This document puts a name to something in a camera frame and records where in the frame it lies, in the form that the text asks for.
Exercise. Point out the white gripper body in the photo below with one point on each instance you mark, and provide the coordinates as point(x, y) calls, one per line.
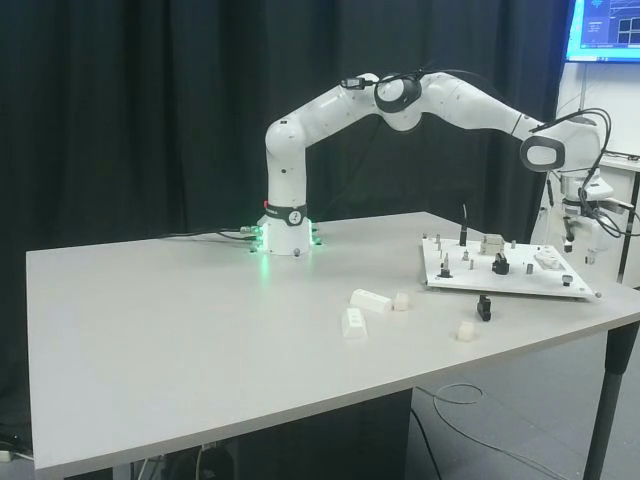
point(595, 209)

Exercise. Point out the metal hex bolt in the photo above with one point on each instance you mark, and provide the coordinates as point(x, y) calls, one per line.
point(567, 279)

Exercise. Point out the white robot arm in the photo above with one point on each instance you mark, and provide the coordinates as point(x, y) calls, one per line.
point(287, 165)

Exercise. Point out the white cabinet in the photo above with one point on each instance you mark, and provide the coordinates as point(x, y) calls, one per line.
point(622, 200)

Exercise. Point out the black D-SUB plug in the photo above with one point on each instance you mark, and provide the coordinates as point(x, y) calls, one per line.
point(501, 265)

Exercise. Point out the beige socket block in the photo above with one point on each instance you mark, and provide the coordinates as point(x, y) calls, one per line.
point(491, 244)

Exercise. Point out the white task board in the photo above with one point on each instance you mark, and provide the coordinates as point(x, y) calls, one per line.
point(480, 280)

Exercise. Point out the small white holder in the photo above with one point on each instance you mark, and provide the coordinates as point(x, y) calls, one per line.
point(401, 302)
point(465, 332)

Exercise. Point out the dark grey table leg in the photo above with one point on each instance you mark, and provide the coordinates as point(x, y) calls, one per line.
point(607, 395)

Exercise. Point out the blue screen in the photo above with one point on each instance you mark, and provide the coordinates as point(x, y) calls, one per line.
point(607, 27)

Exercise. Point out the long white holder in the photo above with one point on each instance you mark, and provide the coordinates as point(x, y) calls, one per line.
point(370, 300)

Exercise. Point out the white holder with holes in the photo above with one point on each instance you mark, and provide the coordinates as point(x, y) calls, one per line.
point(354, 324)

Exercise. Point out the black box under table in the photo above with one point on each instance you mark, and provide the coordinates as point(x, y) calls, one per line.
point(300, 435)

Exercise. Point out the black curtain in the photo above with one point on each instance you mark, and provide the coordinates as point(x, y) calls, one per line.
point(150, 100)

